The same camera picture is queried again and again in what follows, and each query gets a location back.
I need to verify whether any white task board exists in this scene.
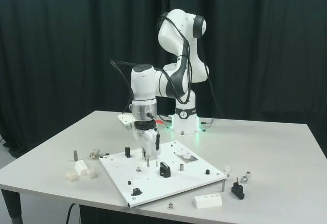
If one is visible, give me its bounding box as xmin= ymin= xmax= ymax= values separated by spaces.
xmin=98 ymin=141 xmax=227 ymax=209

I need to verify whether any black wrist band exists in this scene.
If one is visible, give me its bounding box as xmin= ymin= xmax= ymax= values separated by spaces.
xmin=132 ymin=121 xmax=156 ymax=132

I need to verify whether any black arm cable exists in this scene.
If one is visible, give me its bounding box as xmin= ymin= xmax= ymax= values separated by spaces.
xmin=157 ymin=13 xmax=191 ymax=102

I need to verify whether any black cable under table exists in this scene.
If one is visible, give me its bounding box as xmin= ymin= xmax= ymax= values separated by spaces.
xmin=66 ymin=203 xmax=77 ymax=224

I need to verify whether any white holder with square holes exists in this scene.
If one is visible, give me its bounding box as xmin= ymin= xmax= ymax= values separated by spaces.
xmin=193 ymin=193 xmax=222 ymax=208

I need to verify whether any silver wrist ring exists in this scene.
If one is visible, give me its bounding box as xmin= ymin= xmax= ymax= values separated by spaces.
xmin=132 ymin=102 xmax=157 ymax=121

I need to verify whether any grey base cable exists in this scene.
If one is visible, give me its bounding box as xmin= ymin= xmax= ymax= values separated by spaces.
xmin=200 ymin=118 xmax=215 ymax=132

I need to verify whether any black curtain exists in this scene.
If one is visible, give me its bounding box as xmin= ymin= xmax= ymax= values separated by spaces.
xmin=0 ymin=0 xmax=327 ymax=148

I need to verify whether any flat white mounting plate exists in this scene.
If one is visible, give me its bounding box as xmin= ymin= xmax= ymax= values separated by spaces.
xmin=117 ymin=114 xmax=136 ymax=125

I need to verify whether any long white peg holder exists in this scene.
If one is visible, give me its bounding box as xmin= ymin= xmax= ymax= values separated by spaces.
xmin=74 ymin=159 xmax=89 ymax=175

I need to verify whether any thin black rod on wire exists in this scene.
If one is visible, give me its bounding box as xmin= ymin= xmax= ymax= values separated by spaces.
xmin=145 ymin=113 xmax=164 ymax=150

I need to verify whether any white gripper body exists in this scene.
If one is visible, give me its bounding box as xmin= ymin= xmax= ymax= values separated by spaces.
xmin=134 ymin=128 xmax=162 ymax=159

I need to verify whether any dark grey table leg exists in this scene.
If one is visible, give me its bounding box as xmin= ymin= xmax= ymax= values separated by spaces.
xmin=1 ymin=188 xmax=24 ymax=224

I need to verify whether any black D-SUB plug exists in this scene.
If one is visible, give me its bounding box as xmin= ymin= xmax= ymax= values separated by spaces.
xmin=230 ymin=176 xmax=245 ymax=200

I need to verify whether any black looped wrist cable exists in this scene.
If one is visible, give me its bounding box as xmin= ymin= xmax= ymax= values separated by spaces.
xmin=109 ymin=59 xmax=136 ymax=114

